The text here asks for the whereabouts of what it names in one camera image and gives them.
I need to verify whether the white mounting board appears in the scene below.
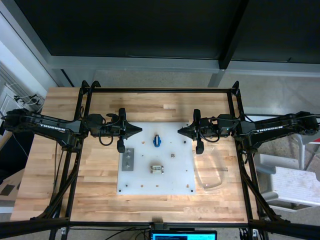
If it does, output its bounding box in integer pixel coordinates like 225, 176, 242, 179
116, 121, 196, 195

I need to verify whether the blue clamp holder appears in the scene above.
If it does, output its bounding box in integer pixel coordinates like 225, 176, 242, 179
151, 134, 163, 149

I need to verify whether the white chair frame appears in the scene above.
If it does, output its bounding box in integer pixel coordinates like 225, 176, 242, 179
296, 132, 320, 173

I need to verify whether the grey metal plate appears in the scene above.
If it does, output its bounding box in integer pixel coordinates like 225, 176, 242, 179
121, 147, 135, 171

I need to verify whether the white power strip with cables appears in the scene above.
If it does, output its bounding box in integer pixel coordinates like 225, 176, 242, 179
13, 93, 45, 112

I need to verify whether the small black camera box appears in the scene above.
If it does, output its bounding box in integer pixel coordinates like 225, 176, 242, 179
152, 217, 165, 230

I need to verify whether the white step stool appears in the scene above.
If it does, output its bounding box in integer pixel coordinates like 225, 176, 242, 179
254, 152, 320, 213

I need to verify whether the screen with blue edge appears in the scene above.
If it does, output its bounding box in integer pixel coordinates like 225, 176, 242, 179
149, 230, 218, 240

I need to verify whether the grey connector housing base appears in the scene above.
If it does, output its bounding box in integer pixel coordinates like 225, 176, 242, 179
149, 165, 165, 175

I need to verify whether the brown cardboard box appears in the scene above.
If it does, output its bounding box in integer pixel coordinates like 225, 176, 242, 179
0, 168, 26, 201

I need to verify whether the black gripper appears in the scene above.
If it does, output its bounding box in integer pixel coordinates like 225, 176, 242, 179
177, 108, 213, 155
109, 107, 143, 154

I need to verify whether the black aluminium frame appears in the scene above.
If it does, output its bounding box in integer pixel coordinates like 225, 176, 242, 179
0, 79, 320, 240

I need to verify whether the clear plastic tub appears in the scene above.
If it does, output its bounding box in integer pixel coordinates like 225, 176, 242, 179
192, 144, 224, 193

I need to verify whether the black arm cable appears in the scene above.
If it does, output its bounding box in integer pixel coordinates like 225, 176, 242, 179
98, 134, 114, 147

